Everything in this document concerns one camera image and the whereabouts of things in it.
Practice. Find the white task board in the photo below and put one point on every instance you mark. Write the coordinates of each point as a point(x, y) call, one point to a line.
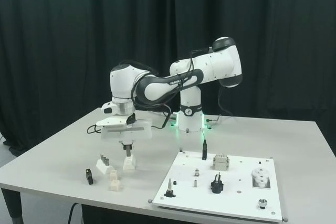
point(236, 203)

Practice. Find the metal square peg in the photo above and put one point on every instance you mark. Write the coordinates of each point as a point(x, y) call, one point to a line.
point(128, 153)

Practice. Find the grey rectangular connector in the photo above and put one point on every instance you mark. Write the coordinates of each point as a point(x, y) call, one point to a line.
point(218, 162)

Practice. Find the black panel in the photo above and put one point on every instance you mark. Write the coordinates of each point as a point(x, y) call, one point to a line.
point(118, 214)

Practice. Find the white small gear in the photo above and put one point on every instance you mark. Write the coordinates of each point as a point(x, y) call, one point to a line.
point(265, 185)

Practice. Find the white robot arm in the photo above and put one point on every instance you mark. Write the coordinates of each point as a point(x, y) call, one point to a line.
point(210, 64)

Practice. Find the white square peg holder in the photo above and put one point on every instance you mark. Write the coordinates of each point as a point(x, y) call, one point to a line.
point(130, 165)

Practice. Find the small cream plug holder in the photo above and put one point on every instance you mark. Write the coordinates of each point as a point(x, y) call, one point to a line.
point(113, 175)
point(115, 185)

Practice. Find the white large gear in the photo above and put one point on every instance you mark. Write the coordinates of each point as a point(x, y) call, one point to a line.
point(258, 173)

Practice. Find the dark table leg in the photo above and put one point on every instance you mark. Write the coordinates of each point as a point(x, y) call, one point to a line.
point(11, 208)

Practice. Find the black curtain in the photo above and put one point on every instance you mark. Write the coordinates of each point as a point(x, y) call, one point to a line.
point(52, 37)

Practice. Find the grey plug with black base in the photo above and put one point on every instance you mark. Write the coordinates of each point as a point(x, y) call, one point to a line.
point(169, 188)

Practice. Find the black Ethernet plug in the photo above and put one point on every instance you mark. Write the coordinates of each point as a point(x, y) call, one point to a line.
point(216, 185)

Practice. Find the white round peg holder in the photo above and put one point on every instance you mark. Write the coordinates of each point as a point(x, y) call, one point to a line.
point(103, 168)

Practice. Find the black USB plug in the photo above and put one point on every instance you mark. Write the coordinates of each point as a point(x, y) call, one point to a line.
point(204, 151)

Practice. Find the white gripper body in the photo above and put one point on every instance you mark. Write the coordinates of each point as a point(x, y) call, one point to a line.
point(126, 132)

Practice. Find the metal BNC plug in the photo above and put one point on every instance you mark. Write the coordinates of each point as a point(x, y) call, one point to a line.
point(196, 173)

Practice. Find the black D-SUB plug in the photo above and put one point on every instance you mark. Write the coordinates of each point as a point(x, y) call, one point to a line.
point(89, 178)

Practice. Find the white medium gear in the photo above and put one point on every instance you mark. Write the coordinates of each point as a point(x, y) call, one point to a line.
point(261, 180)

